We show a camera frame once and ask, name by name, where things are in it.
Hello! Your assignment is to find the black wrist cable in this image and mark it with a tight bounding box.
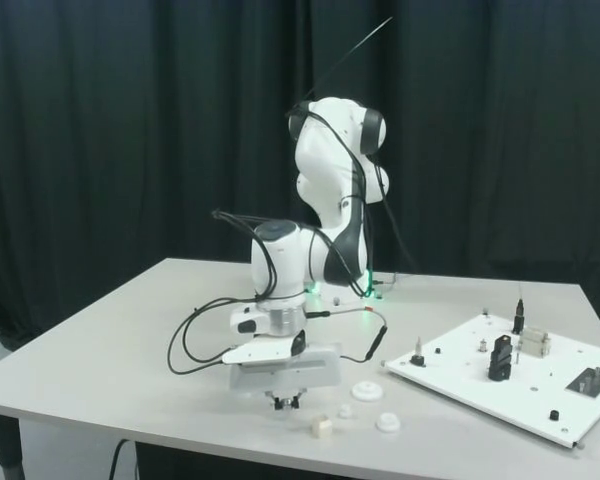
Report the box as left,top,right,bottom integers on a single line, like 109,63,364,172
167,209,311,376

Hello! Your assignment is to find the thin black strap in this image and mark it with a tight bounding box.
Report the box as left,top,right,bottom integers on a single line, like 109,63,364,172
303,14,395,101

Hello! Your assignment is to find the black table leg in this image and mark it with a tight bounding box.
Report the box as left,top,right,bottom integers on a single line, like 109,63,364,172
0,410,20,480

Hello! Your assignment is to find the white large gear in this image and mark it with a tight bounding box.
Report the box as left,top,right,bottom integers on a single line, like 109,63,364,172
352,380,384,403

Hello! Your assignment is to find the black plug with thin cable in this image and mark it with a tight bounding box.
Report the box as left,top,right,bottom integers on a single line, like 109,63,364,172
512,282,527,335

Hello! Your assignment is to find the white medium gear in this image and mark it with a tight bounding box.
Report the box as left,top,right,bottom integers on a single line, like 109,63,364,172
374,412,402,434

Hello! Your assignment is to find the black D-SUB plug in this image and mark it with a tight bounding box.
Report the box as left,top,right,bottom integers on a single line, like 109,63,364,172
487,333,514,382

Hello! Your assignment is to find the cream cube holder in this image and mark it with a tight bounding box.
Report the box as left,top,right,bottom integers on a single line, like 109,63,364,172
309,414,334,438

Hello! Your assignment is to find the thin black rod on wire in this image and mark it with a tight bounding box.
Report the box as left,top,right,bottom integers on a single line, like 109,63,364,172
364,305,390,363

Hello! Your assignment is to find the white task board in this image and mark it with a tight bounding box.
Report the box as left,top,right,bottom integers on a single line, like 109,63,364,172
383,308,600,449

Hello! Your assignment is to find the black curtain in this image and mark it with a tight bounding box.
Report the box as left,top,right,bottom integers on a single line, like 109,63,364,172
0,0,600,332

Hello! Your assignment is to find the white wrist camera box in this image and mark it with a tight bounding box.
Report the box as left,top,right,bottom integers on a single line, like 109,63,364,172
229,304,262,337

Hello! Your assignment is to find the black floor cable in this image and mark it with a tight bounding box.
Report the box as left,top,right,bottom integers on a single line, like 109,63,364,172
107,438,134,480

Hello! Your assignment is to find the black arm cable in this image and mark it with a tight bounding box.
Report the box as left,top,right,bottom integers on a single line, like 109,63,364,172
285,99,417,302

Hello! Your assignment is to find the flat white mounting plate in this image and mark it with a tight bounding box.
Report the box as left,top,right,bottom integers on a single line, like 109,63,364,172
222,343,301,368

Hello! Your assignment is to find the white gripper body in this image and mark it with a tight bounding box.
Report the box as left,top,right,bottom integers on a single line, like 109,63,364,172
227,342,344,401

